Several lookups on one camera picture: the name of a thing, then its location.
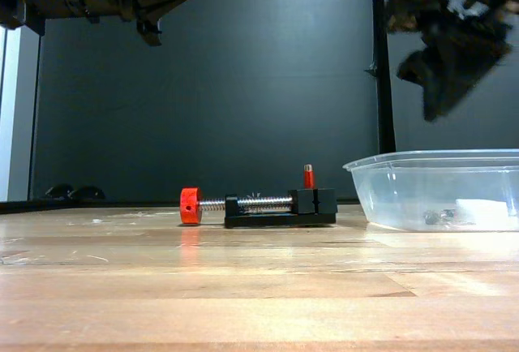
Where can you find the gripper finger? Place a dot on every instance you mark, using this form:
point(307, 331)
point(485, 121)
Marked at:
point(162, 5)
point(454, 76)
point(413, 67)

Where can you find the white foam block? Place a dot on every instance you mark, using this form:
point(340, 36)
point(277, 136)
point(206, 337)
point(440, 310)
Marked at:
point(482, 207)

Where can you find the black frame corner bracket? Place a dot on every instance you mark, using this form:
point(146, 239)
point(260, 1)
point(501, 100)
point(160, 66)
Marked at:
point(60, 191)
point(87, 193)

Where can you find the black vise with red knob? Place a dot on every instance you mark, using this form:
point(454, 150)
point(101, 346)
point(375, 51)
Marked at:
point(316, 206)

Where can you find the clear plastic container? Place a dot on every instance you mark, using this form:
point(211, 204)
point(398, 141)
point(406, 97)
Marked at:
point(385, 206)

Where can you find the black metal frame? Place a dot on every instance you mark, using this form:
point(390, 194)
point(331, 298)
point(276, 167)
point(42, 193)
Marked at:
point(121, 204)

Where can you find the black wall post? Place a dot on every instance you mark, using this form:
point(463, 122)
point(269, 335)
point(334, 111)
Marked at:
point(385, 125)

